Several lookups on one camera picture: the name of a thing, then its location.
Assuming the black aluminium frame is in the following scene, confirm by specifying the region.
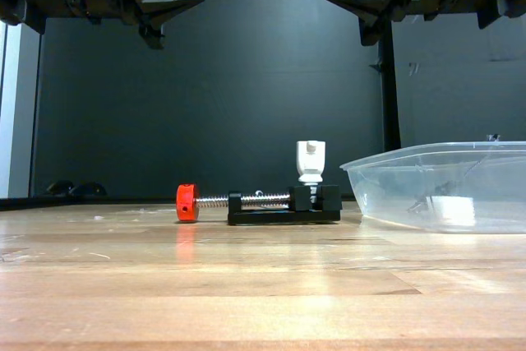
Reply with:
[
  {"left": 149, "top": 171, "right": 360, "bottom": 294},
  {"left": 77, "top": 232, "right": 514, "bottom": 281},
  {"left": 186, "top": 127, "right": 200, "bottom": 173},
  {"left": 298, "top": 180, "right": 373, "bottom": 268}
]
[{"left": 0, "top": 20, "right": 402, "bottom": 212}]

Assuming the black braided plug cable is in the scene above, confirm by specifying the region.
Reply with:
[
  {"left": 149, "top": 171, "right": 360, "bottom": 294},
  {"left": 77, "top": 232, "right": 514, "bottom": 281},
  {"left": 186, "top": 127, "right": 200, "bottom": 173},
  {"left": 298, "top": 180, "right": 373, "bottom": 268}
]
[{"left": 464, "top": 133, "right": 501, "bottom": 175}]

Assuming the white receptacle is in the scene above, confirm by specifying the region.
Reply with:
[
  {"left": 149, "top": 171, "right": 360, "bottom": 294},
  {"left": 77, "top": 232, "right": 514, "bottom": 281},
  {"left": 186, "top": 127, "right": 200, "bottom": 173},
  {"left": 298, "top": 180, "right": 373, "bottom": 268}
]
[{"left": 295, "top": 140, "right": 327, "bottom": 204}]

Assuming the clear plastic tub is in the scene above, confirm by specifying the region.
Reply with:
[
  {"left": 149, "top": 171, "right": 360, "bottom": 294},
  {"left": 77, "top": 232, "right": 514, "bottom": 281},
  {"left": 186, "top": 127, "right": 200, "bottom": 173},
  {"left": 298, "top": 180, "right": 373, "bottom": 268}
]
[{"left": 339, "top": 141, "right": 526, "bottom": 235}]

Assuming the black frame corner bracket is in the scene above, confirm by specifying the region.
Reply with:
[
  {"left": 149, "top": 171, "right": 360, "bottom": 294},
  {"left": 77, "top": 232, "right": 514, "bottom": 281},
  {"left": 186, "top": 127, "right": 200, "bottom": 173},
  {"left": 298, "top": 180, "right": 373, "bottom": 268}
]
[
  {"left": 72, "top": 181, "right": 108, "bottom": 197},
  {"left": 47, "top": 180, "right": 76, "bottom": 196}
]

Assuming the black vise with red knob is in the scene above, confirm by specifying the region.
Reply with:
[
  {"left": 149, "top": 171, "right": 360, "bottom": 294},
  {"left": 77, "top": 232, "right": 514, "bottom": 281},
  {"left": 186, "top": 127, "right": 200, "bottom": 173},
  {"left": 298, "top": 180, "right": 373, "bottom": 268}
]
[{"left": 176, "top": 182, "right": 343, "bottom": 227}]

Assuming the black power plug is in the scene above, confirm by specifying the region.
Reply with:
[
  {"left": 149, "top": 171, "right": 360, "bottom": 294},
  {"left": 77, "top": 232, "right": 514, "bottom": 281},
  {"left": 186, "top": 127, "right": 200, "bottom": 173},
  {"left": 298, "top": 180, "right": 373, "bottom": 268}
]
[{"left": 406, "top": 192, "right": 436, "bottom": 215}]

